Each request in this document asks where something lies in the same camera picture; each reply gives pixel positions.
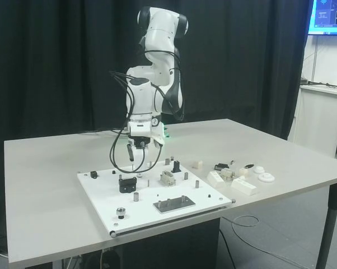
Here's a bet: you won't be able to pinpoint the beige metal connector block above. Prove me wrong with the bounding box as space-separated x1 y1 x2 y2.
221 169 236 182

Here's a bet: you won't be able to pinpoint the blue screen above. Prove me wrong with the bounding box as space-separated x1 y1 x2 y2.
307 0 337 36

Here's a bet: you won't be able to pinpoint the long white peg holder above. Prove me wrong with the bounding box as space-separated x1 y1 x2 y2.
207 170 227 189

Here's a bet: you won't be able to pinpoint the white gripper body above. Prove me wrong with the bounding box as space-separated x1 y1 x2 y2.
133 142 153 173

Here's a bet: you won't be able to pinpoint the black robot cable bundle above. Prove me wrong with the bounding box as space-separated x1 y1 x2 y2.
109 47 185 173

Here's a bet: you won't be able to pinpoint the white cabinet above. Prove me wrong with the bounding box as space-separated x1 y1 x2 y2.
287 82 337 163

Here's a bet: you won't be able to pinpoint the wide white peg holder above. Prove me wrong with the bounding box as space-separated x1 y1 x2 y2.
231 178 259 196

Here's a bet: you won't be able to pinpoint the grey floor cable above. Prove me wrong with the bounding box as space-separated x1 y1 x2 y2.
220 214 273 269

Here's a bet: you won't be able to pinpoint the black curtains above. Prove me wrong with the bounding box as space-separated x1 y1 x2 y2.
0 0 315 247

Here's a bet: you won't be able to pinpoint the white task board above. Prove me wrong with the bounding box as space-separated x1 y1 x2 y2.
76 157 236 238

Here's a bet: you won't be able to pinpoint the dark grey table leg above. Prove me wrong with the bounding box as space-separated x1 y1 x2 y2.
316 184 337 269

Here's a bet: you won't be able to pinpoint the black base cable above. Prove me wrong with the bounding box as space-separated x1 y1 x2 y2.
81 127 129 135

